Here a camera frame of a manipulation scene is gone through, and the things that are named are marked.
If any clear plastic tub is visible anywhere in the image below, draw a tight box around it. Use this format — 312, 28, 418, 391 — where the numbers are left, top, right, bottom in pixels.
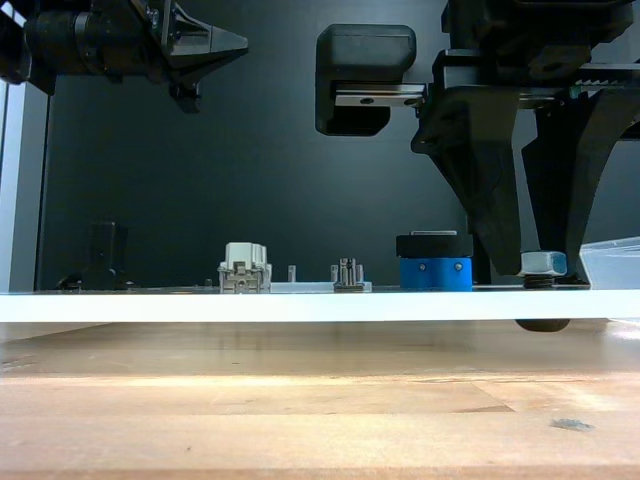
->
579, 236, 640, 290

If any blue D-sub connector holder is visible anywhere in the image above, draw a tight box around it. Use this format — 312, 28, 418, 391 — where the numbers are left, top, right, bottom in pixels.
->
395, 229, 474, 292

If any black threaded stud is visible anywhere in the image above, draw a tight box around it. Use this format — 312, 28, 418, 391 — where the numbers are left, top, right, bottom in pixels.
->
514, 276, 571, 334

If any grey rectangular connector housing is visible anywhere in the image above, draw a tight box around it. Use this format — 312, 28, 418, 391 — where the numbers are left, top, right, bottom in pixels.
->
218, 242, 274, 295

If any white plastic board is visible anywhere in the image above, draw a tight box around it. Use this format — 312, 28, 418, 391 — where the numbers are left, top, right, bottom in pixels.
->
0, 285, 640, 324

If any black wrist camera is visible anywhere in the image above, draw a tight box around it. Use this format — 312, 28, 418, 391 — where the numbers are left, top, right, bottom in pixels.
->
442, 0, 632, 51

